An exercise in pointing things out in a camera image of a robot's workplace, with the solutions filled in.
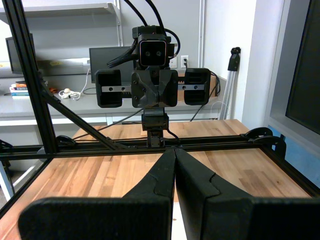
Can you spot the grey office desk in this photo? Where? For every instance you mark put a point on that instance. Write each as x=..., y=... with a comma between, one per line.
x=15, y=105

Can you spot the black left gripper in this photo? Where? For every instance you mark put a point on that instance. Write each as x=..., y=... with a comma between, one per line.
x=108, y=97

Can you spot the white wall shelf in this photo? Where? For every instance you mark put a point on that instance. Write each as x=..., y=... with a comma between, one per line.
x=62, y=8

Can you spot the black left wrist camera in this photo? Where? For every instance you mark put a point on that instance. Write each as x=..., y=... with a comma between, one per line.
x=152, y=52

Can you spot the black computer monitor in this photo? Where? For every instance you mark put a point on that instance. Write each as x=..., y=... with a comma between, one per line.
x=100, y=60
x=12, y=57

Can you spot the black and silver tripod stand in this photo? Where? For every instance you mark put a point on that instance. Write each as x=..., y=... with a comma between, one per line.
x=234, y=60

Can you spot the white wall outlet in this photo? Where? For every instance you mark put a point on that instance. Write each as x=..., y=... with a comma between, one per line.
x=184, y=61
x=174, y=62

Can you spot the small brown box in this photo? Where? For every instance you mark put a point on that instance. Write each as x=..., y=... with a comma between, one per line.
x=213, y=85

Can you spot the small orange tool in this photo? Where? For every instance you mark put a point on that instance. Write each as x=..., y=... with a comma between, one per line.
x=53, y=90

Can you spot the small book stack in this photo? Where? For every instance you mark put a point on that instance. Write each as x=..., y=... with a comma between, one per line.
x=20, y=92

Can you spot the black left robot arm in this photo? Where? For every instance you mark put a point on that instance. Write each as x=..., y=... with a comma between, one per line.
x=155, y=120

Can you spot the black aluminium table frame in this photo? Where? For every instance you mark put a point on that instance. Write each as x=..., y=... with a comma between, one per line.
x=31, y=75

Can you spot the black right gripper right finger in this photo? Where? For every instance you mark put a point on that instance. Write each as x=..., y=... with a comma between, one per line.
x=237, y=217

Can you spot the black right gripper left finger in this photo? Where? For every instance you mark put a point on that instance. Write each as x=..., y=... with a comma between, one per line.
x=100, y=217

